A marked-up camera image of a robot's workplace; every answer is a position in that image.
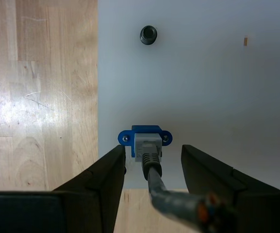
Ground black threaded stud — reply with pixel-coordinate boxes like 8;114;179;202
139;25;158;46

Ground blue socket block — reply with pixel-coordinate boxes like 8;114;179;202
118;125;174;160

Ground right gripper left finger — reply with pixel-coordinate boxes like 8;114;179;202
0;144;127;233

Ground white task board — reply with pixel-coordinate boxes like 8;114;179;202
97;0;280;194

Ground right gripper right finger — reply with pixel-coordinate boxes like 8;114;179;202
181;144;280;233

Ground grey cable with clear plug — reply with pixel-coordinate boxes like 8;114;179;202
134;133;238;233

